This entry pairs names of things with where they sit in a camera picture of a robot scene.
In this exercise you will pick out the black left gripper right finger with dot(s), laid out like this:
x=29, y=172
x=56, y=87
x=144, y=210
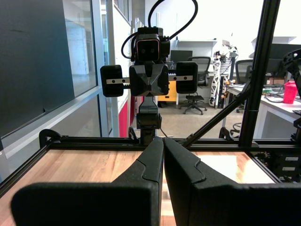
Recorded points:
x=235, y=204

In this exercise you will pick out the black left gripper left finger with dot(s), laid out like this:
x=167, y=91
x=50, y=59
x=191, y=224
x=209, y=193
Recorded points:
x=94, y=202

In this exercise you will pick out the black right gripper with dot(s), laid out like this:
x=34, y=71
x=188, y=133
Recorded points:
x=112, y=89

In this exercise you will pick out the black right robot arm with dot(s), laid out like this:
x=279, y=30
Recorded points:
x=149, y=120

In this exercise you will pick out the yellow cabinet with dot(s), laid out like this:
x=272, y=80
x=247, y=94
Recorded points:
x=170, y=94

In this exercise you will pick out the black computer monitor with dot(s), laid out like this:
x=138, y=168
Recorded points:
x=182, y=56

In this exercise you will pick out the red partition panel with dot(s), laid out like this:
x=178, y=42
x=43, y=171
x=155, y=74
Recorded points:
x=123, y=120

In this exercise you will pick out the black mesh office chair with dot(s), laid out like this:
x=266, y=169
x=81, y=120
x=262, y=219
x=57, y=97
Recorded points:
x=203, y=70
x=243, y=70

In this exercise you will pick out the black boxes with white labels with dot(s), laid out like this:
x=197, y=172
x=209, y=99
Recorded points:
x=270, y=162

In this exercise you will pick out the white lattice stand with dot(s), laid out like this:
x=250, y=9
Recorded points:
x=217, y=77

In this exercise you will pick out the white desk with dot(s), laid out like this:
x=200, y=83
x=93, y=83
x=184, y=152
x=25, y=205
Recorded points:
x=277, y=108

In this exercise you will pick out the red container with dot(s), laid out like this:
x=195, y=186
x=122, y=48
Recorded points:
x=291, y=93

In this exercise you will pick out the black perforated machine part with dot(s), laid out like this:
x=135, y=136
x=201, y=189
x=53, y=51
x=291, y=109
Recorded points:
x=295, y=61

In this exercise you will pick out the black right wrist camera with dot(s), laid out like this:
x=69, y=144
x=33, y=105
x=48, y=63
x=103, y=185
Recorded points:
x=148, y=49

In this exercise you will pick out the black aluminium frame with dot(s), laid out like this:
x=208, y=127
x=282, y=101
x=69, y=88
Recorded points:
x=259, y=70

